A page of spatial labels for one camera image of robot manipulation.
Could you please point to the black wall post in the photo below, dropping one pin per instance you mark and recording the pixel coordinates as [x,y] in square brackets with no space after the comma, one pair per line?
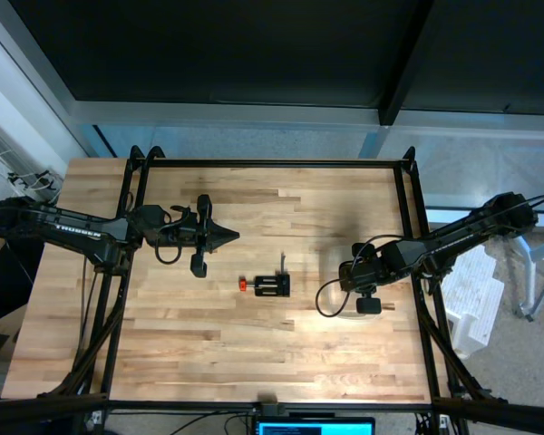
[399,68]

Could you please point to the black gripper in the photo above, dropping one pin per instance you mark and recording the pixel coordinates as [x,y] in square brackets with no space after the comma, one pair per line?
[198,267]
[369,306]

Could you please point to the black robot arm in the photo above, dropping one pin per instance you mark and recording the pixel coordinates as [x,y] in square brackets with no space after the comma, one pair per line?
[72,229]
[458,235]

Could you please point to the black table-level camera mount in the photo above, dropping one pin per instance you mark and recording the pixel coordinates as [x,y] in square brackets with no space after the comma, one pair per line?
[268,404]

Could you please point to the grey metal stand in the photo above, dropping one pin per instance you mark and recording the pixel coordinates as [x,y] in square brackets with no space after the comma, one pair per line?
[530,272]

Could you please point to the black aluminium frame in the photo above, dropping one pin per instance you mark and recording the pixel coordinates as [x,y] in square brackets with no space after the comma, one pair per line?
[272,163]

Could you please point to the laptop with blue screen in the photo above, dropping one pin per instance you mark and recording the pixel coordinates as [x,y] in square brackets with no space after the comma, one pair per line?
[313,428]

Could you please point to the black vise with orange knob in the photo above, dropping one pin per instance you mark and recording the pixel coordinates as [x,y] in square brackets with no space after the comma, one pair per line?
[272,285]

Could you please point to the white foam block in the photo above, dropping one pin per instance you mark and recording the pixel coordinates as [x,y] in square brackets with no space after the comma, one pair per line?
[471,299]

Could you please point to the clear plastic tub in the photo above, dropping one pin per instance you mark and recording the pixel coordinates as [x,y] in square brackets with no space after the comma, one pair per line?
[328,263]

